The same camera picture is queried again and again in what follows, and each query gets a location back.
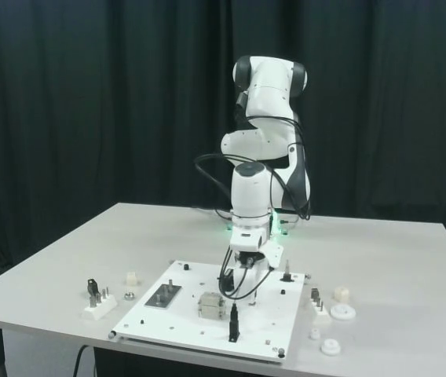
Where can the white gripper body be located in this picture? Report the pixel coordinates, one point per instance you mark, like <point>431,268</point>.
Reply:
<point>254,282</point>

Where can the metal BNC plug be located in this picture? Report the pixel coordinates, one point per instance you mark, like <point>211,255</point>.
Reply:
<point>252,302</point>

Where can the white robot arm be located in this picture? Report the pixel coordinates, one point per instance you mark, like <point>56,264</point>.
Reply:
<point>266,86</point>

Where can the white peg holder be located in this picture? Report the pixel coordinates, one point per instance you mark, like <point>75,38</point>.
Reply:
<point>321,316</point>
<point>101,312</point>

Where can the white small gear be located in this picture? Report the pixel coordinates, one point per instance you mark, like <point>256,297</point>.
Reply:
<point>315,334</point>

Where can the white small holder block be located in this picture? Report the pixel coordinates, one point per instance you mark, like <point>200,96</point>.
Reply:
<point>130,279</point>
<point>342,294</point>

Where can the white task board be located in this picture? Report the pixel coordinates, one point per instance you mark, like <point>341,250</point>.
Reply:
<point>176,326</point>

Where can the white large gear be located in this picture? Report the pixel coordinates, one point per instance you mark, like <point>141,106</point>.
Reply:
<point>342,312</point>

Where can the white medium gear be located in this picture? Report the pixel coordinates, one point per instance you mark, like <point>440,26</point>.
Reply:
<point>330,346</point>

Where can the metal bolt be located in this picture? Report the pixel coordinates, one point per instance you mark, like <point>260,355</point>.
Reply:
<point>129,295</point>

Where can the black curtain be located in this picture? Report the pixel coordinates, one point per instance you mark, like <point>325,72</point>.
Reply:
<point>89,98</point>

